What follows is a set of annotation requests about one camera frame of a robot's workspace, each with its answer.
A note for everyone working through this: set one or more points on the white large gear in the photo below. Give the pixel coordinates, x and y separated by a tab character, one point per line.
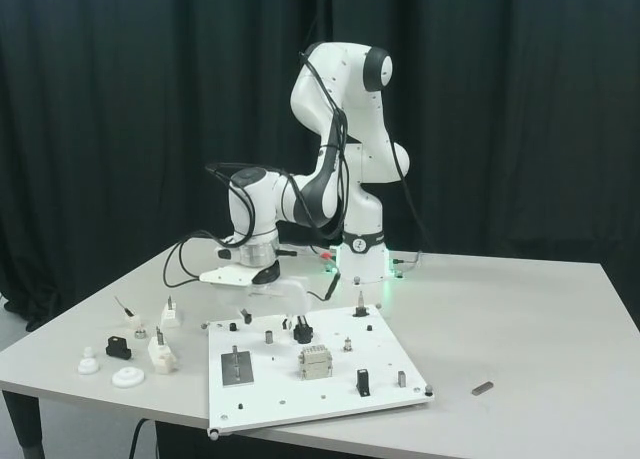
127	379

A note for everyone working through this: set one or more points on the white task board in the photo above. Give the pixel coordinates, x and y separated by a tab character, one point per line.
320	399

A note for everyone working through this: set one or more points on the black D-SUB plug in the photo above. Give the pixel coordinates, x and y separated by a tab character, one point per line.
117	349

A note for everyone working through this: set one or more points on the white medium gear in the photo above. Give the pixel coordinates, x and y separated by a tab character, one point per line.
87	366

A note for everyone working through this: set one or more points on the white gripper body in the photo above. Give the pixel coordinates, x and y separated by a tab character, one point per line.
295	294

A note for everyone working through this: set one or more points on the black waterproof plug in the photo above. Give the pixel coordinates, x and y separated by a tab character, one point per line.
302	333

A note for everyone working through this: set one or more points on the white peg holder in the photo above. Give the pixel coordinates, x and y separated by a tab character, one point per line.
162	359
170	318

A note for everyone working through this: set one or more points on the metal bolt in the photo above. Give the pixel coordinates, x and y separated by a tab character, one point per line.
360	300

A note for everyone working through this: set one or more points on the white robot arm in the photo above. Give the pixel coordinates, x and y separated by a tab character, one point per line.
360	219

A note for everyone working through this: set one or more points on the black USB plug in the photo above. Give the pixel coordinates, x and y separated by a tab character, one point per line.
363	381

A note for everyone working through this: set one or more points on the black table leg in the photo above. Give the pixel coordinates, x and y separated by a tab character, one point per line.
22	424

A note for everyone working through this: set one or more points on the grey metal bar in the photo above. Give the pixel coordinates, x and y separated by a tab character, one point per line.
482	388

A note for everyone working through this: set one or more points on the small black plug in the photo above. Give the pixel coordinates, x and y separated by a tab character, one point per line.
128	311

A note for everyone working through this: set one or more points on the small white plug holder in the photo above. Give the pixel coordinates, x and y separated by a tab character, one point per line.
131	321

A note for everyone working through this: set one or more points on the white small gear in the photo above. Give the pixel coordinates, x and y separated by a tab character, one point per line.
88	352

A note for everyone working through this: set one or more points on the black curtain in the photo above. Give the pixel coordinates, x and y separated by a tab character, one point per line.
100	79

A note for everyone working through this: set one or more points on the round metal BNC plug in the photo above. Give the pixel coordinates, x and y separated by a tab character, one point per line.
140	333

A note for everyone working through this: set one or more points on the metal square peg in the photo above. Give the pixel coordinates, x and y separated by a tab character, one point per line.
402	379

